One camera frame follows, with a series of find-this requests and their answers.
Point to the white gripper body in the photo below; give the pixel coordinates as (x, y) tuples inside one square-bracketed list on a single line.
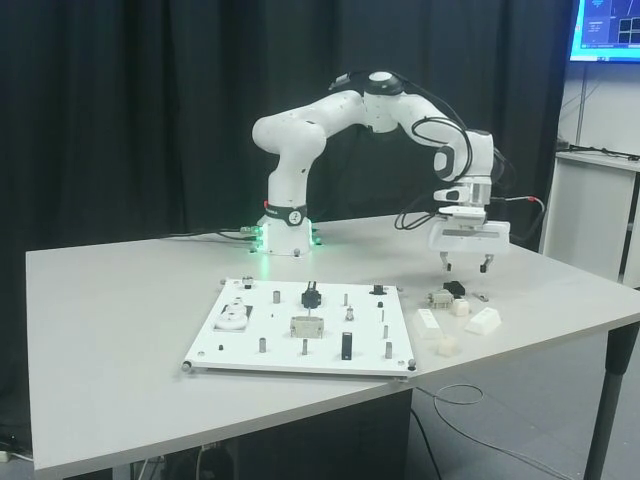
[(470, 239)]

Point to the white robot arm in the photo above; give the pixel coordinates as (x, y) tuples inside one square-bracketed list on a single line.
[(295, 145)]

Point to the black D-SUB plug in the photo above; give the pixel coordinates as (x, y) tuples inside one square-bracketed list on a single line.
[(452, 288)]

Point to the small metal plug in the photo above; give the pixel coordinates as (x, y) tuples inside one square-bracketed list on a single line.
[(480, 297)]

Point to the grey metal connector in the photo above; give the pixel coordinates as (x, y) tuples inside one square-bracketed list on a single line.
[(434, 299)]

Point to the small white holder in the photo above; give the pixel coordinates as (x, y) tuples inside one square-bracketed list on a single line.
[(460, 307)]

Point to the wide white holder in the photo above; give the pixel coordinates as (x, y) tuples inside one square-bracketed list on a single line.
[(484, 322)]

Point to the long flat white holder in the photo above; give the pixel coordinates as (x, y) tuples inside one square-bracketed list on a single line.
[(429, 324)]

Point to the black Ethernet plug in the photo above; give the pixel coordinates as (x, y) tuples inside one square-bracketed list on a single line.
[(378, 289)]

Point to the white cube holder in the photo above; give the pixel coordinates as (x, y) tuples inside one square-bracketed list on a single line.
[(447, 347)]

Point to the thick metal square peg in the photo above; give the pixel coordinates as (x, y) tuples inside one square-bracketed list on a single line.
[(388, 351)]

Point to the white cabinet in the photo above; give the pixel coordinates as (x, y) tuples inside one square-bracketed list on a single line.
[(590, 210)]

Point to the black USB plug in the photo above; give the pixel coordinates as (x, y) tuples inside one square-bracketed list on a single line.
[(346, 345)]

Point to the black table leg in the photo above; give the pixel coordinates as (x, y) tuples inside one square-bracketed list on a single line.
[(614, 370)]

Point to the thick metal round peg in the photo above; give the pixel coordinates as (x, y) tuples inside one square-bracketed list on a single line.
[(276, 296), (261, 346)]

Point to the white task board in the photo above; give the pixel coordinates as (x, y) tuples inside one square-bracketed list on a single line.
[(280, 360)]

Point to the white medium gear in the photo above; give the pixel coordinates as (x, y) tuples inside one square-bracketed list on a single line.
[(234, 306)]

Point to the white large gear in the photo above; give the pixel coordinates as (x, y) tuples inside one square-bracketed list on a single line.
[(231, 324)]

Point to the black table underframe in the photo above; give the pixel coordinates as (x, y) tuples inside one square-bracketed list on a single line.
[(300, 440)]

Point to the blue screen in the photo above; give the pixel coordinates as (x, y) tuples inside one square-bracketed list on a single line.
[(605, 30)]

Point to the black curtain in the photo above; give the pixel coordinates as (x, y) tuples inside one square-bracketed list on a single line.
[(125, 100)]

